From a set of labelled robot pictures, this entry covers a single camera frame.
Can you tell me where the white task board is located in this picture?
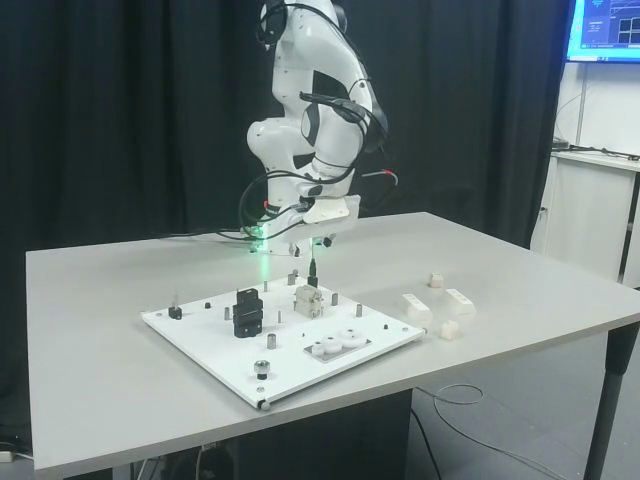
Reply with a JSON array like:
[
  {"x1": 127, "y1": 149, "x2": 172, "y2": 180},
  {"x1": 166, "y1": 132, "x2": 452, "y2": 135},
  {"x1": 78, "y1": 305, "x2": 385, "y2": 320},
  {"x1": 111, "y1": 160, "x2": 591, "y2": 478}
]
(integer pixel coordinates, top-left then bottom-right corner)
[{"x1": 139, "y1": 272, "x2": 428, "y2": 412}]

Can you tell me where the grey floor cable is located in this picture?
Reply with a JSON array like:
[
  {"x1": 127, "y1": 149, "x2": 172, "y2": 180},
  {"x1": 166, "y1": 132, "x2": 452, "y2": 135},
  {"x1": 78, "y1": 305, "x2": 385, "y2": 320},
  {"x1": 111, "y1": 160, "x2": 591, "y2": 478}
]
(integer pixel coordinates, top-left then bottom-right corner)
[{"x1": 430, "y1": 383, "x2": 596, "y2": 464}]

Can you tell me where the white cabinet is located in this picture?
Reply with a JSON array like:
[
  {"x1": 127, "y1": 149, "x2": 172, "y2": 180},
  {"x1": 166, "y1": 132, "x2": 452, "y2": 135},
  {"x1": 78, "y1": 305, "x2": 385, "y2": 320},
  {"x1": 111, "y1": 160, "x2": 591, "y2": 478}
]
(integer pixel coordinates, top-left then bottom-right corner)
[{"x1": 528, "y1": 146, "x2": 640, "y2": 290}]

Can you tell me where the blue screen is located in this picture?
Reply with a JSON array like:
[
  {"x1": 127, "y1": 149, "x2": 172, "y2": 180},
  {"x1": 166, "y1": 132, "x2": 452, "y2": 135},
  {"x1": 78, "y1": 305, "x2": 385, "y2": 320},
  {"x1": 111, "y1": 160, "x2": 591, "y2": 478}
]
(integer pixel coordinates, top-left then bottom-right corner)
[{"x1": 566, "y1": 0, "x2": 640, "y2": 64}]

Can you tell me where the white large gear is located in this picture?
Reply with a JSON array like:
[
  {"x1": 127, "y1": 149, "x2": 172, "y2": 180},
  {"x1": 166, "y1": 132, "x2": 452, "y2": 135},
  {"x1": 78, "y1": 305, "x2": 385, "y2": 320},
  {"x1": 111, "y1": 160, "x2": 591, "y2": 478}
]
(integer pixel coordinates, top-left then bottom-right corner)
[{"x1": 337, "y1": 327, "x2": 366, "y2": 350}]

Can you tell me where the black looping wrist cable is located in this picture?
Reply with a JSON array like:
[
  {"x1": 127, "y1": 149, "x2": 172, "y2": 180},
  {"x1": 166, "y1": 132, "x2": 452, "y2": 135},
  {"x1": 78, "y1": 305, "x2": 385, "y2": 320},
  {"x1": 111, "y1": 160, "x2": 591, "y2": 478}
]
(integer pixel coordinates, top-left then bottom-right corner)
[{"x1": 238, "y1": 171, "x2": 312, "y2": 237}]

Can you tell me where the black D-SUB plug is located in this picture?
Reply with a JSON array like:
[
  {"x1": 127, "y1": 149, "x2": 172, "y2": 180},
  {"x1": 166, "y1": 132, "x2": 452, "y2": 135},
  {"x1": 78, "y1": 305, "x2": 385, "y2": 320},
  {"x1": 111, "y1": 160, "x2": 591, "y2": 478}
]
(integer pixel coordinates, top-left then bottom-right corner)
[{"x1": 231, "y1": 288, "x2": 265, "y2": 340}]

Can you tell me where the dark table leg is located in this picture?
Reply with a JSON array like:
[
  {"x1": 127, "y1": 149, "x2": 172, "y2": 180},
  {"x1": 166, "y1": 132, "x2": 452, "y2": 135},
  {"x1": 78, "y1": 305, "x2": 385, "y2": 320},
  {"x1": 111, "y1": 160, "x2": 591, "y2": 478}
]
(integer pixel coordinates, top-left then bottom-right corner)
[{"x1": 583, "y1": 319, "x2": 632, "y2": 480}]

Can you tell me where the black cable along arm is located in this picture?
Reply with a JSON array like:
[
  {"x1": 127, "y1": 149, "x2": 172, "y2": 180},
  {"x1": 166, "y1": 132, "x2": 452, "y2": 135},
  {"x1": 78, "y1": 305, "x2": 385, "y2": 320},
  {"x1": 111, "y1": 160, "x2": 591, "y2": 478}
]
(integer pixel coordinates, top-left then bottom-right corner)
[{"x1": 255, "y1": 0, "x2": 390, "y2": 154}]

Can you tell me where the black box under table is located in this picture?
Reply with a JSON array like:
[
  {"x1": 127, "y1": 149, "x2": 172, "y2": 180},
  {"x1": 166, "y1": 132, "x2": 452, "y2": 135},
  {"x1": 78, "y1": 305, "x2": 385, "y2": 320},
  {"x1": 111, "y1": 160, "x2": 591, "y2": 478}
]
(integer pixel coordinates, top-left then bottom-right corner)
[{"x1": 219, "y1": 388, "x2": 414, "y2": 480}]

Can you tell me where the white holder with holes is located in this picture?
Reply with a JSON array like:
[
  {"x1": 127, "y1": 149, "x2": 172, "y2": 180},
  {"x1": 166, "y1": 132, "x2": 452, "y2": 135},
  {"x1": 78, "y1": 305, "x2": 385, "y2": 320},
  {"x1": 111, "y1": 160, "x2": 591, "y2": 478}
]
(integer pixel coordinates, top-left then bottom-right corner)
[
  {"x1": 400, "y1": 293, "x2": 434, "y2": 327},
  {"x1": 443, "y1": 288, "x2": 476, "y2": 318}
]

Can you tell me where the black curtain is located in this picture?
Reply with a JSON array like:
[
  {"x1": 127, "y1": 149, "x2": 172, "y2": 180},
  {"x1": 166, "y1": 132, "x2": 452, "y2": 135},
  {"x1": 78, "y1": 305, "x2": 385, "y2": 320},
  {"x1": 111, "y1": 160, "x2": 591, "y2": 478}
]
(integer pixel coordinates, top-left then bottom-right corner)
[{"x1": 0, "y1": 0, "x2": 566, "y2": 261}]

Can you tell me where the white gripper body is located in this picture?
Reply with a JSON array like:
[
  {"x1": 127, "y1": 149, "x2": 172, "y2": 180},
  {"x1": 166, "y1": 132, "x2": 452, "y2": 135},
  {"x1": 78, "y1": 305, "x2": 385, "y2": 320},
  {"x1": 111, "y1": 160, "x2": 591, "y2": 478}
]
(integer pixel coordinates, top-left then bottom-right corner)
[{"x1": 273, "y1": 212, "x2": 358, "y2": 247}]

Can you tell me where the black cable on table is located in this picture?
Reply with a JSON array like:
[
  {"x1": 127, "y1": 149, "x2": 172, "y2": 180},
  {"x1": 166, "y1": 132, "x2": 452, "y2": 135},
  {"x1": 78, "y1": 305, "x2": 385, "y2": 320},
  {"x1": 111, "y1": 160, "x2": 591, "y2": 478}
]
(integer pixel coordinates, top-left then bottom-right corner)
[{"x1": 169, "y1": 227, "x2": 254, "y2": 242}]

